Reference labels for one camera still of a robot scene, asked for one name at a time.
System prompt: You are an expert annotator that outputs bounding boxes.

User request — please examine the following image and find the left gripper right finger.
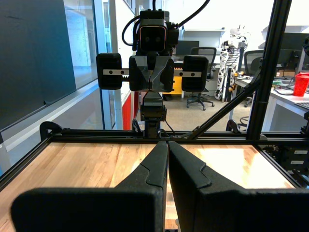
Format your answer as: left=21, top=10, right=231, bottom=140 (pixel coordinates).
left=168, top=141, right=309, bottom=232

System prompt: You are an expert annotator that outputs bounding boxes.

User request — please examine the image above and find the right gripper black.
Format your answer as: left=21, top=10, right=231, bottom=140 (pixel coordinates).
left=96, top=50, right=210, bottom=93

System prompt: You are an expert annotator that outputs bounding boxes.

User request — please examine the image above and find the red plastic cup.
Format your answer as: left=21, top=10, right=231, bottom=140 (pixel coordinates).
left=293, top=72, right=309, bottom=97

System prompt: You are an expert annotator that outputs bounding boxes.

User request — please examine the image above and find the black office chair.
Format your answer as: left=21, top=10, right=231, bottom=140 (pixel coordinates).
left=243, top=50, right=264, bottom=107
left=186, top=47, right=217, bottom=111

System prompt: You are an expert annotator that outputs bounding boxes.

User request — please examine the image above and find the black computer monitor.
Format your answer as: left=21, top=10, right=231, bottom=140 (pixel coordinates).
left=277, top=32, right=309, bottom=71
left=175, top=40, right=200, bottom=57

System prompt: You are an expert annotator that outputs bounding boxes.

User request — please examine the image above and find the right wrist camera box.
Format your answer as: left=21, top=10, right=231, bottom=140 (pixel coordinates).
left=138, top=18, right=169, bottom=52

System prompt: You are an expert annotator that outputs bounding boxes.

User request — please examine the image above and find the black corner bracket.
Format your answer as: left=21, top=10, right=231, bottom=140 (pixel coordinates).
left=40, top=121, right=63, bottom=141
left=226, top=119, right=240, bottom=133

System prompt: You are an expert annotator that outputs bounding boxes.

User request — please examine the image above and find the black aluminium frame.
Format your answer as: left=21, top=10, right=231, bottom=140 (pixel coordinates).
left=0, top=0, right=309, bottom=191

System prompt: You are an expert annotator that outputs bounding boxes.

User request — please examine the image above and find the white humanoid robot figure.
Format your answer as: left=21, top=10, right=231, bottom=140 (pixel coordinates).
left=216, top=24, right=251, bottom=100

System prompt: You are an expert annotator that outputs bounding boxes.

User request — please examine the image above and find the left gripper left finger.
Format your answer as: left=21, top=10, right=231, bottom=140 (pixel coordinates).
left=11, top=141, right=169, bottom=232

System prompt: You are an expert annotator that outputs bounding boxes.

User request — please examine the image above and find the white desk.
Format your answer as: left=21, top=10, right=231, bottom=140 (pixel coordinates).
left=262, top=79, right=309, bottom=132

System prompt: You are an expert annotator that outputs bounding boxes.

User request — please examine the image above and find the black controller box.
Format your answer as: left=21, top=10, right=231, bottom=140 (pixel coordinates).
left=263, top=144, right=309, bottom=187

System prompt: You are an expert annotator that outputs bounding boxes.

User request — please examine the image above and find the yellow drawer cabinet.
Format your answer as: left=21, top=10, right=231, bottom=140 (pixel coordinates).
left=163, top=76, right=183, bottom=95

